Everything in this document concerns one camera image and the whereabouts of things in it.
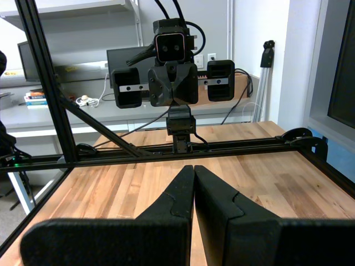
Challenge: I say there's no black computer monitor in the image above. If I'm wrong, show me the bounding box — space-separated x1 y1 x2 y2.
106 47 156 89
17 41 42 83

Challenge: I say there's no black desk cable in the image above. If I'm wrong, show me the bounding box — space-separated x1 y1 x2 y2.
220 68 255 125

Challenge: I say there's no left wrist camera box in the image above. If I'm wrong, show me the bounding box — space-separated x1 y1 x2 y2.
154 32 186 63

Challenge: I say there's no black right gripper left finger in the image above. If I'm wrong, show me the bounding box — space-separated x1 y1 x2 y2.
21 165 195 266

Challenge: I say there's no stack of books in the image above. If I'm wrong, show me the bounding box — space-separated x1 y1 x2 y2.
24 93 48 108

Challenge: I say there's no black and silver tripod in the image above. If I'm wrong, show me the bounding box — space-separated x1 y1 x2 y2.
253 40 277 122

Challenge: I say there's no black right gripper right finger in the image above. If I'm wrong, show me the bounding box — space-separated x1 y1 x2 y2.
194 165 355 266

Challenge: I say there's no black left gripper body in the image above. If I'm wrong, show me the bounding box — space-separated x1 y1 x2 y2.
110 59 236 109

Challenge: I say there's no grey wall shelf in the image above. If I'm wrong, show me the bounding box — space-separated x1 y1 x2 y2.
0 0 139 22

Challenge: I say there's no long brown box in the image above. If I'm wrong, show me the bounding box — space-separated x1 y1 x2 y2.
198 71 250 106

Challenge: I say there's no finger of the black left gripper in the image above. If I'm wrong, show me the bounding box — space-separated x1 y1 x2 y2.
148 64 174 108
173 63 199 106

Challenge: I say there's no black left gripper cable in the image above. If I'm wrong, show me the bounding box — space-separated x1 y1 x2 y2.
126 43 156 67

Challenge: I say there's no coiled white cable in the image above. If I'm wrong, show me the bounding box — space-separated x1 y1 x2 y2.
75 94 100 108

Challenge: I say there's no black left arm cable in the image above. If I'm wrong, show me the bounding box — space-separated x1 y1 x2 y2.
154 0 206 55

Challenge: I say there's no grey desk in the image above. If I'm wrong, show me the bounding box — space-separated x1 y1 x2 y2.
0 95 261 136

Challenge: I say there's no black metal frame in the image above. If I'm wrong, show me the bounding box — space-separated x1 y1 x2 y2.
0 0 355 252

